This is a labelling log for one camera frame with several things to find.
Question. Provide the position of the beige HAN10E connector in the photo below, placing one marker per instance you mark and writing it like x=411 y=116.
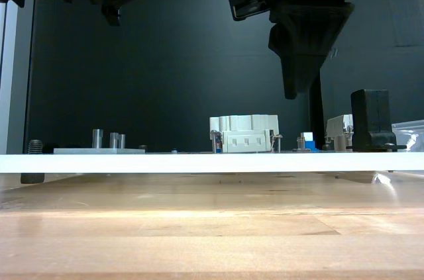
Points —
x=338 y=127

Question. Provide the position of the small blue white connector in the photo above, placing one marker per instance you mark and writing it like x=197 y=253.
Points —
x=308 y=136

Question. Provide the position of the black connector housing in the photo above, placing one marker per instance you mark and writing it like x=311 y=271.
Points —
x=369 y=118

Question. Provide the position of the small metal connector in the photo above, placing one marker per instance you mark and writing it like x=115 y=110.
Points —
x=300 y=143

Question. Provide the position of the beige hub socket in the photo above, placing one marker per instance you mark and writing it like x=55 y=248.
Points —
x=245 y=142

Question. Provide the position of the clear plastic tub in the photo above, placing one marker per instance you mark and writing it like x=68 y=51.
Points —
x=410 y=131

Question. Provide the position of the white board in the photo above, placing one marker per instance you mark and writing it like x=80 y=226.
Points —
x=212 y=162

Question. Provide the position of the black knurled standoff screw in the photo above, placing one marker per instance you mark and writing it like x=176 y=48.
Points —
x=35 y=146

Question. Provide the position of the grey metal peg plate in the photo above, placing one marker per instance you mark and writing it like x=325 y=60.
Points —
x=99 y=151

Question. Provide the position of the black wall column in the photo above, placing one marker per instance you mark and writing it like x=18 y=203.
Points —
x=316 y=111

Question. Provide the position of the grey metal wall frame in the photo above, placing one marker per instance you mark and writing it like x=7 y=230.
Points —
x=13 y=78

